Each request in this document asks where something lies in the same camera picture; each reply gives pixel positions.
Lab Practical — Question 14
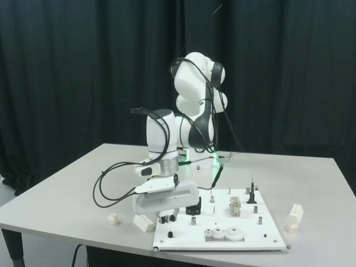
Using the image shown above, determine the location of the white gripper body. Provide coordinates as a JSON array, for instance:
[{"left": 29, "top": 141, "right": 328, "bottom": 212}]
[{"left": 132, "top": 180, "right": 199, "bottom": 217}]

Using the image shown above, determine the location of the long white holder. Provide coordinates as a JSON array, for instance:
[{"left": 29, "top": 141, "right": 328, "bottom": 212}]
[{"left": 132, "top": 214, "right": 155, "bottom": 233}]

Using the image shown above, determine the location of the small white holder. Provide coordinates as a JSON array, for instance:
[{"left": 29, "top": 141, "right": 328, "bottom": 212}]
[{"left": 107, "top": 212, "right": 123, "bottom": 226}]

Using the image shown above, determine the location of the white medium gear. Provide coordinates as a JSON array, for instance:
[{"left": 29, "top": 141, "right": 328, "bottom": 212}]
[{"left": 211, "top": 227, "right": 226, "bottom": 240}]

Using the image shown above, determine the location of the white task board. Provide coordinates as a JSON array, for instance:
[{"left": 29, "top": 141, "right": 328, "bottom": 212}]
[{"left": 152, "top": 188, "right": 289, "bottom": 246}]

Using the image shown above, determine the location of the thin black rod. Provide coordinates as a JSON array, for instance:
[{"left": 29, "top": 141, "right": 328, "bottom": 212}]
[{"left": 211, "top": 164, "right": 225, "bottom": 190}]

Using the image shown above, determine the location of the white large gear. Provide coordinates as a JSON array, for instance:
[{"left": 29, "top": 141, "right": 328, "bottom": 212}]
[{"left": 224, "top": 227, "right": 244, "bottom": 241}]

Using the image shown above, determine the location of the pale translucent holder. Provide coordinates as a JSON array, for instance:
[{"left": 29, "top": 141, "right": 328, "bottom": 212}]
[{"left": 284, "top": 216, "right": 300, "bottom": 232}]

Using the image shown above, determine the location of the tall white holder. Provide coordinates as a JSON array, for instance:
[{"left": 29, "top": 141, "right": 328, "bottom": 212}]
[{"left": 289, "top": 203, "right": 304, "bottom": 223}]

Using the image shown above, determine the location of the dark table leg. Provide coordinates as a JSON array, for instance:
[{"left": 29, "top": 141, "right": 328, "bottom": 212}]
[{"left": 1, "top": 229, "right": 22, "bottom": 267}]

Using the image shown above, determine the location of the black curtain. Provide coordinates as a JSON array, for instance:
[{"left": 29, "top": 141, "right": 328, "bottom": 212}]
[{"left": 0, "top": 0, "right": 356, "bottom": 195}]

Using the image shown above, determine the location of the looping black cable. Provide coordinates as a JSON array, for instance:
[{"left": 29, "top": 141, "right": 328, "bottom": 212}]
[{"left": 92, "top": 107, "right": 179, "bottom": 208}]

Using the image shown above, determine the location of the black floor cable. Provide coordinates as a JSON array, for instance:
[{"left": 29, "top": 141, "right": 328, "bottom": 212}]
[{"left": 72, "top": 244, "right": 86, "bottom": 267}]

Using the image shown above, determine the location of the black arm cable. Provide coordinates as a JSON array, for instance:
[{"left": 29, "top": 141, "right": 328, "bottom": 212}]
[{"left": 170, "top": 47, "right": 243, "bottom": 153}]

